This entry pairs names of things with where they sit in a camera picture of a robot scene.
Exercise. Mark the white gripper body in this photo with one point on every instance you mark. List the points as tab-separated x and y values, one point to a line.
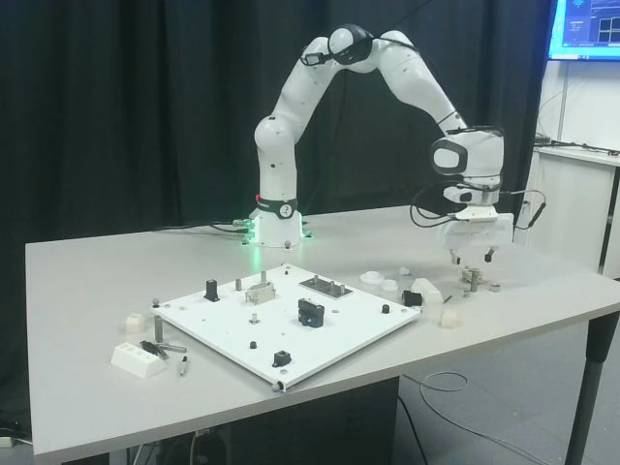
479	232

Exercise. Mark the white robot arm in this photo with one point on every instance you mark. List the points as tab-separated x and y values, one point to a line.
290	111

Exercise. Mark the metal round peg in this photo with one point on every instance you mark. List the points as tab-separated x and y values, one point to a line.
238	284
174	348

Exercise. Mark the tall metal square peg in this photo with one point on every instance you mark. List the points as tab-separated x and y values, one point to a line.
158	331

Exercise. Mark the metal D-SUB plug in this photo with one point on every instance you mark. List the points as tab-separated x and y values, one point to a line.
471	275

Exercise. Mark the metal BNC plug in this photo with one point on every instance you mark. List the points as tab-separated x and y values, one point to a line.
494	288

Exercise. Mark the white long plug holder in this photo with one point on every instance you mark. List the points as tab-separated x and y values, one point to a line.
427	289

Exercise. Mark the white small gear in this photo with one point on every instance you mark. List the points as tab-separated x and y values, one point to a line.
404	270

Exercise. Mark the black Ethernet plug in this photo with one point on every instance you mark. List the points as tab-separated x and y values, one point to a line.
412	298

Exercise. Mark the white small cube holder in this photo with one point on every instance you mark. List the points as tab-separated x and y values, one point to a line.
449	319
134	323

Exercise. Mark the white medium gear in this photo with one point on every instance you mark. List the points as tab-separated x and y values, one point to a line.
388	285

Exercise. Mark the white large gear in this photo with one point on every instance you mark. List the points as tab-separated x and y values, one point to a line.
372	278

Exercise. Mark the white cabinet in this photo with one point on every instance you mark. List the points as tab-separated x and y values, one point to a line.
571	208

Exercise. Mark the dark grey table leg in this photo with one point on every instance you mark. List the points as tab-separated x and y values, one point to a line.
593	387

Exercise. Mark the white task board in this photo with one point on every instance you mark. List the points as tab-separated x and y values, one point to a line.
271	334

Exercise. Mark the blue screen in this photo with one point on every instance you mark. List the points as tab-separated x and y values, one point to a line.
586	29

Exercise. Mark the small metal waterproof plug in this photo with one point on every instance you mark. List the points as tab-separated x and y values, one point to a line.
184	364

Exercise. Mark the white holder with holes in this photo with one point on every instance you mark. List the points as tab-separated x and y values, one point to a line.
133	362

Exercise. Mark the black curtain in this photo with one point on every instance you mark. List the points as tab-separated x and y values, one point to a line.
121	97

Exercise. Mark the white power strip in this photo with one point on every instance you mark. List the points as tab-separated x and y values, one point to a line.
6	442

